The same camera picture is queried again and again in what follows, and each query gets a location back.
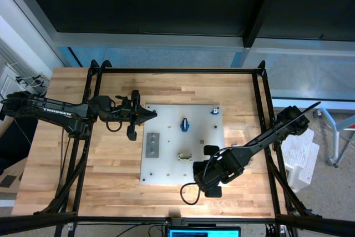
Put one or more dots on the clear plastic tub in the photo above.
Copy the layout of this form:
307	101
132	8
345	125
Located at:
235	131

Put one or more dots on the grey metal plate with posts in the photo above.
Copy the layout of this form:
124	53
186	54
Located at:
152	145

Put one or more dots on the cardboard box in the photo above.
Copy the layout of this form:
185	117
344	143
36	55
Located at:
16	169

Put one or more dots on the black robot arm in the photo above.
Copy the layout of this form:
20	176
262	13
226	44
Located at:
266	140
55	112

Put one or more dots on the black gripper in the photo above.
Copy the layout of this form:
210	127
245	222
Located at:
210	171
124	113

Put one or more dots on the white foam block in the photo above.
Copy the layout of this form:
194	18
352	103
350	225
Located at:
302	159

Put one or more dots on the white task board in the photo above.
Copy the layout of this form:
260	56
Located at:
172	165

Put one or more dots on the laptop screen with blue edge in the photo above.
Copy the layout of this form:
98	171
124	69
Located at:
202	232

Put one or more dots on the black low camera box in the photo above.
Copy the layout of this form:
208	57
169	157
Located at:
175	220

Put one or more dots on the beige multi-pin connector housing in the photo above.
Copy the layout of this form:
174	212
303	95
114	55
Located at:
185	157

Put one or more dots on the small blue white connector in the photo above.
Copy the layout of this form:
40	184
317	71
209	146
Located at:
214	111

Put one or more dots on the grey metal stand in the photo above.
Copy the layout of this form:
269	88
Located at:
335	151

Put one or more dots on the blue connector with silver insert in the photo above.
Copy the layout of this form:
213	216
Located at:
184	125

